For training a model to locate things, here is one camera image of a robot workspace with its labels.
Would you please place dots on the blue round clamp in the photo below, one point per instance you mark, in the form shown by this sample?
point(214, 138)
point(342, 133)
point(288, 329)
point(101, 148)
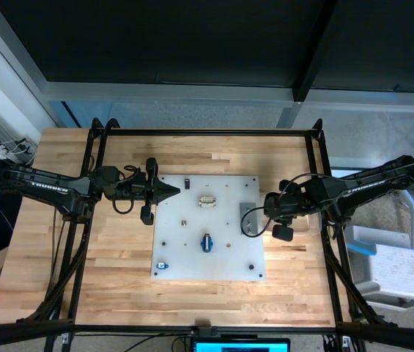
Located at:
point(200, 245)

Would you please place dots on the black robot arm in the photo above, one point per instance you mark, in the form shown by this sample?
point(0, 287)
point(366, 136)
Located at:
point(364, 187)
point(51, 187)

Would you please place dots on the small black camera box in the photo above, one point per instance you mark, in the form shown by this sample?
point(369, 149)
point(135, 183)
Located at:
point(204, 331)

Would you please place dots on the beige connector housing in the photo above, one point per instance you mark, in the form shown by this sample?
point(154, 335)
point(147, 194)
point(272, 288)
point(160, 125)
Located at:
point(207, 202)

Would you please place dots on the blue connector holder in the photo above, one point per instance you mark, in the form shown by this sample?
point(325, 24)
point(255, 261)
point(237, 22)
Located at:
point(166, 266)

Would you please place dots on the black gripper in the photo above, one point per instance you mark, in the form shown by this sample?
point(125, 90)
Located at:
point(283, 205)
point(150, 190)

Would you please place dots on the white task board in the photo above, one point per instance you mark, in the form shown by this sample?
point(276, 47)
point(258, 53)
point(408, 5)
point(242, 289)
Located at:
point(192, 264)

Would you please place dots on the laptop screen with blue edge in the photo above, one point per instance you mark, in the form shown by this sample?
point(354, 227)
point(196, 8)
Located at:
point(239, 346)

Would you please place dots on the small black socket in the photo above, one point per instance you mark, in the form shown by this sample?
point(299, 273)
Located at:
point(187, 184)

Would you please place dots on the white step stool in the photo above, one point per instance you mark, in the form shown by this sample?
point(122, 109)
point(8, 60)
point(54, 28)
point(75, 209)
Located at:
point(404, 267)

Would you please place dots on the black room pillar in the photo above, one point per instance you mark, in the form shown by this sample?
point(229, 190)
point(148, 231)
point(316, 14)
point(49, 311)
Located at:
point(313, 55)

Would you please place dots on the black aluminium frame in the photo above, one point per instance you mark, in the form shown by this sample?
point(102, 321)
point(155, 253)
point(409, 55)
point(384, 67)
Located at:
point(206, 131)

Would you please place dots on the grey metal bracket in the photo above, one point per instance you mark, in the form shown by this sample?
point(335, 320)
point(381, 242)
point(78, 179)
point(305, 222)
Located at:
point(247, 210)

